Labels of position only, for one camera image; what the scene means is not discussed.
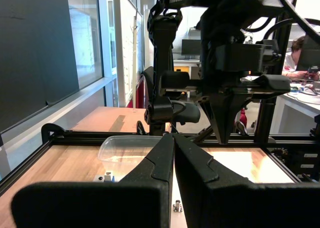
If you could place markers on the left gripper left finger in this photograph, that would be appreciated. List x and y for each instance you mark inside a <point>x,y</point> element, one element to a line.
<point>100,205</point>

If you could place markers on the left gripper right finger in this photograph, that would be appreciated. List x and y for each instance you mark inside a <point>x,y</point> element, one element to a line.
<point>237,205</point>

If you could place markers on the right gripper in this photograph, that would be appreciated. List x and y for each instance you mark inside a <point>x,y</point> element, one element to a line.
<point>225,85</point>

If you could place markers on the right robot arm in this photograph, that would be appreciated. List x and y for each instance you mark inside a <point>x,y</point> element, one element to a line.
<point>163,37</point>

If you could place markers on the clear plastic container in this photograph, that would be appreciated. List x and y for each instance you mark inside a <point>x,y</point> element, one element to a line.
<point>120,150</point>

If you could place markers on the black office chair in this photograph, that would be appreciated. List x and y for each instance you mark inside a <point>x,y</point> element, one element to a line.
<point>190,112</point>

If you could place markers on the white task board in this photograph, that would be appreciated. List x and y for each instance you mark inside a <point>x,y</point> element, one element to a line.
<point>177,220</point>

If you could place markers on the white desk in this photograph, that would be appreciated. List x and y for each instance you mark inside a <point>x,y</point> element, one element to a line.
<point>295,105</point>

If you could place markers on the small dark monitor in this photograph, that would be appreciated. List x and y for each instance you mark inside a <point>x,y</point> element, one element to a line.
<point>191,47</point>

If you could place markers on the wooden desk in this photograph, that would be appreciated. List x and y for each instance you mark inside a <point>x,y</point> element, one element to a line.
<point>105,117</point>

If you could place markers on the person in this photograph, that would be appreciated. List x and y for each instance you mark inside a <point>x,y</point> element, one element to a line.
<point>296,50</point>

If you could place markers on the large dark monitor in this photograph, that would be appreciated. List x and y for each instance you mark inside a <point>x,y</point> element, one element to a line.
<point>310,55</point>

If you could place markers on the window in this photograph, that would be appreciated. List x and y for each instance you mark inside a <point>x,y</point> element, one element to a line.
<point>85,37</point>

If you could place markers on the black frame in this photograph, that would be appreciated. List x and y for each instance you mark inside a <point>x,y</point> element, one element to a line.
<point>270,112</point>

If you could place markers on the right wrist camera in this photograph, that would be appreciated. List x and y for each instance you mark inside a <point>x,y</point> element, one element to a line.
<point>240,57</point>

